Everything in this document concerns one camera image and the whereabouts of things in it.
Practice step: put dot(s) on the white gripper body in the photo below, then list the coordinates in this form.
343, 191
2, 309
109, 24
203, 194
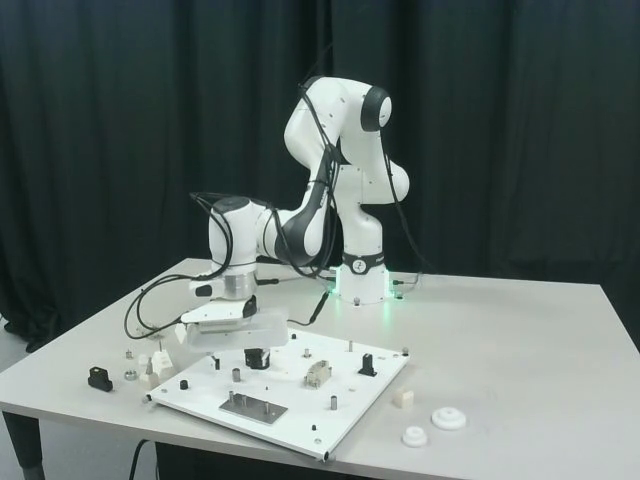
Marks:
235, 337

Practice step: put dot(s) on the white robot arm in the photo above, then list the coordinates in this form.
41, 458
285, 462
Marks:
320, 125

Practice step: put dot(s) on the cream peg holder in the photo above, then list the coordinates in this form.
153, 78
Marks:
149, 380

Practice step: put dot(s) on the large white holder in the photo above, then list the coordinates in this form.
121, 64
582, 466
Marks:
162, 362

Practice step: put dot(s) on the small white holder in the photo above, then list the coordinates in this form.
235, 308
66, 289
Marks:
142, 361

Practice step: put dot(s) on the metal nut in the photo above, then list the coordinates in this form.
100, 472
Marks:
131, 374

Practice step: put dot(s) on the white task board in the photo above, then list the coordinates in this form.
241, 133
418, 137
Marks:
300, 400

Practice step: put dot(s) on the black D-SUB plug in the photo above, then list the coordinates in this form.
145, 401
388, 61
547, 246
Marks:
100, 380

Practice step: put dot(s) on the cream square holder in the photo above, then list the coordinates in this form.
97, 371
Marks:
404, 399

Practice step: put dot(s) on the white medium gear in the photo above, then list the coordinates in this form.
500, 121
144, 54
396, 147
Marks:
414, 435

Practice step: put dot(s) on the black table leg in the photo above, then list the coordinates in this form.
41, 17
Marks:
22, 445

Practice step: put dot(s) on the white large gear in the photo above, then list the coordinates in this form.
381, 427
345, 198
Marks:
448, 418

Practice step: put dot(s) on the black curtain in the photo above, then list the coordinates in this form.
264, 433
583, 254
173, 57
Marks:
125, 125

